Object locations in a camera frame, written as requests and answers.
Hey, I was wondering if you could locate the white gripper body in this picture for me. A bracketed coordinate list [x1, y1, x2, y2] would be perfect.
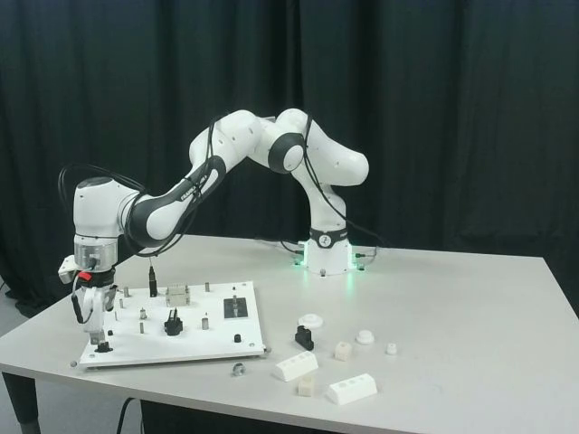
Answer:
[82, 285, 115, 336]

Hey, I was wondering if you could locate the black USB plug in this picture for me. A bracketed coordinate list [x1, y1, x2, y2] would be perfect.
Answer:
[147, 257, 160, 298]

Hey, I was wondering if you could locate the black waterproof plug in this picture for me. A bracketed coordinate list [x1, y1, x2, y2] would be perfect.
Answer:
[163, 307, 185, 337]

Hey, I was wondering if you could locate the white task board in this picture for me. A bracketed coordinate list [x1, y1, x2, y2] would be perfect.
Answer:
[78, 280, 266, 371]

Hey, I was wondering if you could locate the black table leg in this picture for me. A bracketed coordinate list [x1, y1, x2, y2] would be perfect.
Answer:
[1, 372, 41, 434]

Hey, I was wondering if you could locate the white long holder with holes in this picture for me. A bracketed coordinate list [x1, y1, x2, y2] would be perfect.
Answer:
[326, 373, 378, 405]
[272, 352, 319, 383]

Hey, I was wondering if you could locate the black D-SUB plug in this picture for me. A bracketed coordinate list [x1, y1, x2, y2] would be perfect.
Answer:
[293, 324, 316, 351]

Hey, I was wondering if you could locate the black curtain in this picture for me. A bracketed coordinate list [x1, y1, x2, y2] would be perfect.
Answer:
[0, 0, 579, 326]

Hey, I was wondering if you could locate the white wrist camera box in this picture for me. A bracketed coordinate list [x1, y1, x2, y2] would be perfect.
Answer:
[57, 254, 80, 285]

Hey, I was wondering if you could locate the silver wrist ring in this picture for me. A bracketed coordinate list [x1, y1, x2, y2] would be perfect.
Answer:
[73, 241, 120, 273]

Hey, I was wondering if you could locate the black cable under table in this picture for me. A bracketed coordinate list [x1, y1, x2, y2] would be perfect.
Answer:
[118, 396, 142, 434]

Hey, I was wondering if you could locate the black base cable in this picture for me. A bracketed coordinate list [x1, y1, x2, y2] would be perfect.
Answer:
[253, 236, 309, 255]

